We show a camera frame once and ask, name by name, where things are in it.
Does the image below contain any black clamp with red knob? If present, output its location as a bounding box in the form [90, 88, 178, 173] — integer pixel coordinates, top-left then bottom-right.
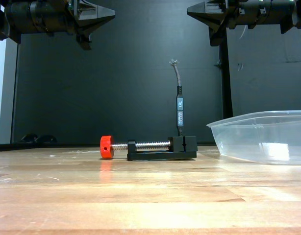
[100, 135, 198, 162]

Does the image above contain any clear plastic container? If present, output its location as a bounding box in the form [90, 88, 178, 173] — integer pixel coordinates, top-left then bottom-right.
[206, 110, 301, 166]

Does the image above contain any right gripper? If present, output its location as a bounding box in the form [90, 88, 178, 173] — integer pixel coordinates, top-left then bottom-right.
[186, 0, 230, 47]

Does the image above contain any black frame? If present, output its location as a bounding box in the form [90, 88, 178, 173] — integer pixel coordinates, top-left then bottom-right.
[214, 39, 234, 119]

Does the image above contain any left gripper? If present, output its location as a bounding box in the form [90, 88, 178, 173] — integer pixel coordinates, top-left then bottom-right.
[66, 0, 116, 51]

